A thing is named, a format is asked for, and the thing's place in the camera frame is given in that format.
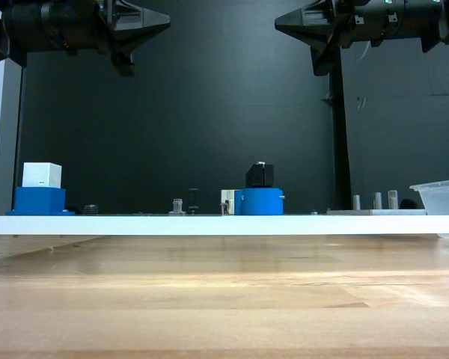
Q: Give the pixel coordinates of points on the black metal frame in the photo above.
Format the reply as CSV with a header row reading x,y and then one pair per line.
x,y
340,149

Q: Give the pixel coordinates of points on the black D-sub connector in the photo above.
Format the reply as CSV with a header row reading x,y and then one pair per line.
x,y
260,175

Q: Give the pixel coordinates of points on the blue square mount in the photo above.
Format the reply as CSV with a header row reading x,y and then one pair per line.
x,y
39,202

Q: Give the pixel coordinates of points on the black round knob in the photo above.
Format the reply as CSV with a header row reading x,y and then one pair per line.
x,y
91,209

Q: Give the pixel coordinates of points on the blue round connector mount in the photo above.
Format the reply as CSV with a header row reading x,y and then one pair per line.
x,y
262,203

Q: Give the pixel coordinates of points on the beige connector housing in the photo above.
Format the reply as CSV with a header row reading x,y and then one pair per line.
x,y
227,202

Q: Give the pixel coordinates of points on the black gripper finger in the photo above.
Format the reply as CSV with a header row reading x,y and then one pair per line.
x,y
314,43
134,37
153,16
307,22

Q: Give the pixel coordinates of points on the clear plastic tub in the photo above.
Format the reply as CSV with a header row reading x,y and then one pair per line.
x,y
445,198

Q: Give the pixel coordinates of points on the grey metal plate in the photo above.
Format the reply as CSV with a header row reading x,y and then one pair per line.
x,y
378,212

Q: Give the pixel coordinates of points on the white taskboard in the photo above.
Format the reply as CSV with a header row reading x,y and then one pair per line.
x,y
224,224

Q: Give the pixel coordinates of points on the steel peg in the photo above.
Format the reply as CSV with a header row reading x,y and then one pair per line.
x,y
377,201
392,200
357,202

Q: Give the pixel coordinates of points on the white cube block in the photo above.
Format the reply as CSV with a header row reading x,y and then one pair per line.
x,y
41,175

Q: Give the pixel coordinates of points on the small black connector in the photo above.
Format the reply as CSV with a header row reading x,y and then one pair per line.
x,y
193,200

